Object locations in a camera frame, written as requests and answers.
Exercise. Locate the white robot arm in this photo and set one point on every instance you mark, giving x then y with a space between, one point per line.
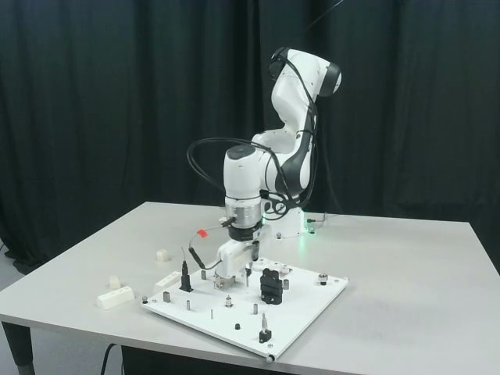
242 176

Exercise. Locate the white medium gear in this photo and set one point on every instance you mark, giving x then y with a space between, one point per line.
284 268

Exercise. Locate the small metal connector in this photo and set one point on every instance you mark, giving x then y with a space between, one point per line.
227 302

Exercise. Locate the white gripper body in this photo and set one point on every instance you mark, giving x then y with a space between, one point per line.
234 259

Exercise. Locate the long white peg holder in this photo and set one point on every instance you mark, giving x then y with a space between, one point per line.
117 298

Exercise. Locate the black D-SUB plug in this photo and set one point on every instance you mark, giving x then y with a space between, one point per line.
270 288

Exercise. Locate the flat white holder with holes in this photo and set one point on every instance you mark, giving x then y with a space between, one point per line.
168 281

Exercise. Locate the black table leg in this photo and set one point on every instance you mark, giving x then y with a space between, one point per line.
17 347

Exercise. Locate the white task board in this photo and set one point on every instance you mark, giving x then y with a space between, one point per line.
234 308

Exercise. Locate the black under-table panel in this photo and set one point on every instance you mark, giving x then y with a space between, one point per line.
176 363

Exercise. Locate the cream connector block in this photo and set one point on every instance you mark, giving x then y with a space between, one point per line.
223 284

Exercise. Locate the metal BNC plug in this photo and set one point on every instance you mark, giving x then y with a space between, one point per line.
322 279

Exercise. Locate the thin metal square peg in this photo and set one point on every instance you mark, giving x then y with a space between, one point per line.
247 278

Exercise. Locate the metal bolt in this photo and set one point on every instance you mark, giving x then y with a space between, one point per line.
265 322

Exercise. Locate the black curtain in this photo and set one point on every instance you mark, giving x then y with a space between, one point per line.
78 58

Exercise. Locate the small white cube holder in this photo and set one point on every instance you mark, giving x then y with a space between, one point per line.
114 282
163 256

